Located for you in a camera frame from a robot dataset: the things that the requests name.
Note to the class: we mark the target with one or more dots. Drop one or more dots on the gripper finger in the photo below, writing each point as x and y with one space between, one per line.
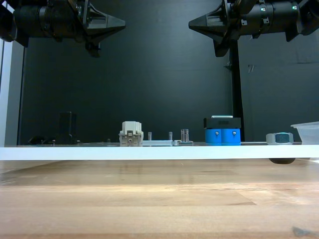
211 32
211 21
104 21
109 31

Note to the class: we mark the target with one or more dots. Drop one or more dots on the silver M12 hex nut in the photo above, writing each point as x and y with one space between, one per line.
280 138

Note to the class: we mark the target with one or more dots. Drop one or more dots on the blue clamp with black top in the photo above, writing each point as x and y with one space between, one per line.
221 135

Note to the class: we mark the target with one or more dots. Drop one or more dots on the beige connector housing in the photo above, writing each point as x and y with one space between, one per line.
130 135

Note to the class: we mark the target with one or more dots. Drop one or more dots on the aluminium bar with screws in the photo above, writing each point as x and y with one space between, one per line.
159 143

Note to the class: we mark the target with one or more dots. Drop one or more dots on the clear plastic tub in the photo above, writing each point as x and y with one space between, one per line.
309 133

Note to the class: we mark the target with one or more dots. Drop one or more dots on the black round foot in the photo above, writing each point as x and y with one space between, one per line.
281 161

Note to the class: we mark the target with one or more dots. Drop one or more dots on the black vertical post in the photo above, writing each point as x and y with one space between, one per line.
236 87

